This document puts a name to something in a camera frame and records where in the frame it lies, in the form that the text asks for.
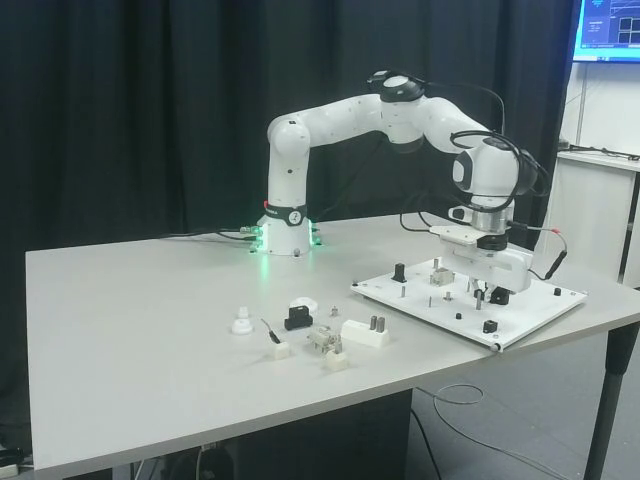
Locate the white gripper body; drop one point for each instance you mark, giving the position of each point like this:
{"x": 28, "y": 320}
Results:
{"x": 505, "y": 269}

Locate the metal square peg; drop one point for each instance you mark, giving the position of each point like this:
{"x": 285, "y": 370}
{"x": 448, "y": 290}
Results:
{"x": 478, "y": 302}

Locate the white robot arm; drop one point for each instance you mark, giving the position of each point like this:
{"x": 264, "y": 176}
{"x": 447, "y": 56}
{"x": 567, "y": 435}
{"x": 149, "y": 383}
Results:
{"x": 285, "y": 165}

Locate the white peg holder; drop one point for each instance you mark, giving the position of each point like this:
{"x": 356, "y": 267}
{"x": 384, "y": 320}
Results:
{"x": 362, "y": 336}

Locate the white task board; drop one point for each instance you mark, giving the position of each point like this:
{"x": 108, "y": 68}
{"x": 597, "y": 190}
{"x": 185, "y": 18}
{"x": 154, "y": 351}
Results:
{"x": 425, "y": 310}

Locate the flat white mounting plate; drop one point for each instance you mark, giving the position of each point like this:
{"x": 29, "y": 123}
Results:
{"x": 452, "y": 233}

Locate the white cabinet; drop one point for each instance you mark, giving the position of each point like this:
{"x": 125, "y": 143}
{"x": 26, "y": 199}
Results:
{"x": 595, "y": 210}

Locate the metal BNC plug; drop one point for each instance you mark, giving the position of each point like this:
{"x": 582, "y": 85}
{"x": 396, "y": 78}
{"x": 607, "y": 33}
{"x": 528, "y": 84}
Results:
{"x": 338, "y": 346}

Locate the small white plug holder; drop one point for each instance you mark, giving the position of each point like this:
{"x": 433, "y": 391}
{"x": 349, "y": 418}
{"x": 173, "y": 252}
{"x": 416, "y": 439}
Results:
{"x": 336, "y": 361}
{"x": 278, "y": 351}

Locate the black table leg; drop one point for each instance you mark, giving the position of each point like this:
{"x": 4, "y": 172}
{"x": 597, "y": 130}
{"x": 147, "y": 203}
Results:
{"x": 607, "y": 400}

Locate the white small gear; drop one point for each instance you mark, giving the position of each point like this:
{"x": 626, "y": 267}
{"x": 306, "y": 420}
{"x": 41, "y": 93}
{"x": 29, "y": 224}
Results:
{"x": 243, "y": 313}

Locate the white medium gear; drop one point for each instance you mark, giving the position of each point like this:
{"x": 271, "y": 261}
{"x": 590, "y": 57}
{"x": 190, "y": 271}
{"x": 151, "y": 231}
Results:
{"x": 241, "y": 328}

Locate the blue screen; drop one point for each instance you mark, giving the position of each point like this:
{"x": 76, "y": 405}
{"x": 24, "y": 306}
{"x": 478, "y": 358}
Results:
{"x": 610, "y": 30}

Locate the black curtain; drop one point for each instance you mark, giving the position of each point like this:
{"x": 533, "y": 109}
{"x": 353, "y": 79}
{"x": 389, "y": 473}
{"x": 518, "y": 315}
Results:
{"x": 150, "y": 100}

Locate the white power strip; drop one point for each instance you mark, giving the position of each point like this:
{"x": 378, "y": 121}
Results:
{"x": 12, "y": 460}

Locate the small white camera box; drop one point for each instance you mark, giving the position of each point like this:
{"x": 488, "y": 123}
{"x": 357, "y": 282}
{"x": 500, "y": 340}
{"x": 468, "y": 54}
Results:
{"x": 457, "y": 213}

